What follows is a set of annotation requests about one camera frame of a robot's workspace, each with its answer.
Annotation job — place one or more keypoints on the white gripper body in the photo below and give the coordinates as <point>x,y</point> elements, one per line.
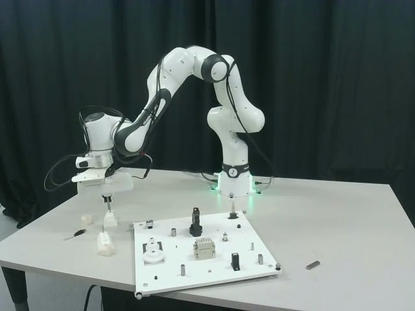
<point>118,183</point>

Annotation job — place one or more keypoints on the white task board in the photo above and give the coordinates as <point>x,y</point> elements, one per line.
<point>207,282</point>

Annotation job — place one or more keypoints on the white small gear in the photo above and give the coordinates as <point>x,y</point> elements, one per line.
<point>152,241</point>

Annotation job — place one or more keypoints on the white peg holder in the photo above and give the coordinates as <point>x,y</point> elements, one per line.
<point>110,220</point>
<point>105,246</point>

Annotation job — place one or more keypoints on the black curtain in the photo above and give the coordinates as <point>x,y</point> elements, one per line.
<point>324,81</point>

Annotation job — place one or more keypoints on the white medium gear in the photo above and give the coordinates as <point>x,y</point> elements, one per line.
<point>152,247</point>

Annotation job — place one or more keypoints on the white large gear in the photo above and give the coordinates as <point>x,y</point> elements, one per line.
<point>153,258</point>

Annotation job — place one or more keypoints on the grey rectangular connector plug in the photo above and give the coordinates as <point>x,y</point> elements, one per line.
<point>204,250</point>

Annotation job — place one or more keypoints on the black table leg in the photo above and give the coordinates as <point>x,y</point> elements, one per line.
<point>13,288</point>

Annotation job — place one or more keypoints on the metal BNC plug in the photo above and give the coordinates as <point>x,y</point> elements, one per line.
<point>149,223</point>

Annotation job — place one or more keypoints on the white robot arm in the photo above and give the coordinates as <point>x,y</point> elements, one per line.
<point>233,162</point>

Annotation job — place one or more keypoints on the black USB plug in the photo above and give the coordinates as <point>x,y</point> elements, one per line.
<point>235,261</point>

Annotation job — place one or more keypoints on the small metal bar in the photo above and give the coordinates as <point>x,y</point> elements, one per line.
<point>314,265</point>

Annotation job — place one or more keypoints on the metal round peg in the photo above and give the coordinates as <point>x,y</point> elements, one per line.
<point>174,232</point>
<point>183,270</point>

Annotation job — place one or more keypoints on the metal bolt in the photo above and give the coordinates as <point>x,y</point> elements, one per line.
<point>232,208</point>

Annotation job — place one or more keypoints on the black D-SUB plug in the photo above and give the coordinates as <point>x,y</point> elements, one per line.
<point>196,223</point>

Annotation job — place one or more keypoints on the metal square peg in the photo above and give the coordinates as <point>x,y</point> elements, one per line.
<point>109,208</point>
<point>260,259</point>

